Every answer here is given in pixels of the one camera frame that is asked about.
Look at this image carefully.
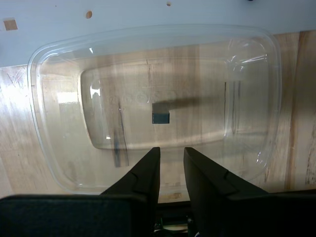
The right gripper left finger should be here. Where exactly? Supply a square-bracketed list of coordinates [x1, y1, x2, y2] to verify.
[0, 147, 161, 237]

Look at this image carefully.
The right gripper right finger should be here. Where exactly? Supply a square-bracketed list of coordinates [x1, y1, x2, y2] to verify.
[183, 147, 316, 237]

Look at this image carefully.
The short steel bar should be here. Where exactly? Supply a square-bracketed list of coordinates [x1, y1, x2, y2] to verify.
[151, 103, 171, 125]

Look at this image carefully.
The clear plastic container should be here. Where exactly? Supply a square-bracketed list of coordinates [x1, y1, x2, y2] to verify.
[26, 23, 283, 195]

